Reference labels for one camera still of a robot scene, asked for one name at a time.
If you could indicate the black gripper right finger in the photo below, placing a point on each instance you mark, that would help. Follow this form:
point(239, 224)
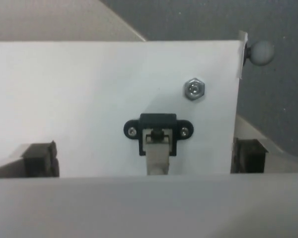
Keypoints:
point(249, 156)

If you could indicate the grey marker ball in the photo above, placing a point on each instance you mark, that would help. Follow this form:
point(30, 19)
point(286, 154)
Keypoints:
point(262, 52)

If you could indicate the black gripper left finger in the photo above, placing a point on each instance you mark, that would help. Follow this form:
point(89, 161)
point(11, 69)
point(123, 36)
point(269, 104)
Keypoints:
point(39, 160)

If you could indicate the white task board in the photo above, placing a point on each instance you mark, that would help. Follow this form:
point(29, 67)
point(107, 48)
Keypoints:
point(77, 99)

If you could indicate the metal hex nut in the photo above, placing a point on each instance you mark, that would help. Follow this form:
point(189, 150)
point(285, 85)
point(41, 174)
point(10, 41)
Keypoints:
point(194, 88)

